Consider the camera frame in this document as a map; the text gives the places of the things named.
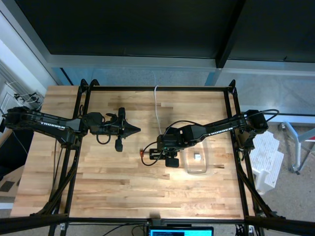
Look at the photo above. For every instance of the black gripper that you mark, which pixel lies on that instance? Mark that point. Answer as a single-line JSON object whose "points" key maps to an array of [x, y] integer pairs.
{"points": [[121, 115], [172, 162]]}

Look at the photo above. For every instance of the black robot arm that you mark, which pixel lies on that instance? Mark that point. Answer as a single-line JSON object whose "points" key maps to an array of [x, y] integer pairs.
{"points": [[216, 129], [49, 124]]}

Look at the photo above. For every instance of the clear plastic tub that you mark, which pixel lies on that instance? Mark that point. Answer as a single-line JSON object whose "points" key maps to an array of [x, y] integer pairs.
{"points": [[197, 169]]}

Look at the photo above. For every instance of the small white adapter block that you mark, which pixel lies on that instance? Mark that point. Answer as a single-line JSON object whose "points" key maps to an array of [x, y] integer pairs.
{"points": [[197, 156]]}

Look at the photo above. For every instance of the laptop screen with blue edge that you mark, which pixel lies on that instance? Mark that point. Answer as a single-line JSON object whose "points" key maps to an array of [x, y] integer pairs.
{"points": [[179, 232]]}

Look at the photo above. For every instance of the white foam block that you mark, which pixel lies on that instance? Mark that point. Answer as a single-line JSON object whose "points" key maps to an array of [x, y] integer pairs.
{"points": [[267, 162]]}

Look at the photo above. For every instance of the grey metal stand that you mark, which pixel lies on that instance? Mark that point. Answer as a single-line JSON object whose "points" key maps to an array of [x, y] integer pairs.
{"points": [[297, 147]]}

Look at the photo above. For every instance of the black table camera mount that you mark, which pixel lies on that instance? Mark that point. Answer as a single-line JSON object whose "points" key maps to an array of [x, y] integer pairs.
{"points": [[155, 221]]}

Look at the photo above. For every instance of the black aluminium table frame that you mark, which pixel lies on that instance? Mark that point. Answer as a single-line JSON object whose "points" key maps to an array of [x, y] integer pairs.
{"points": [[34, 218]]}

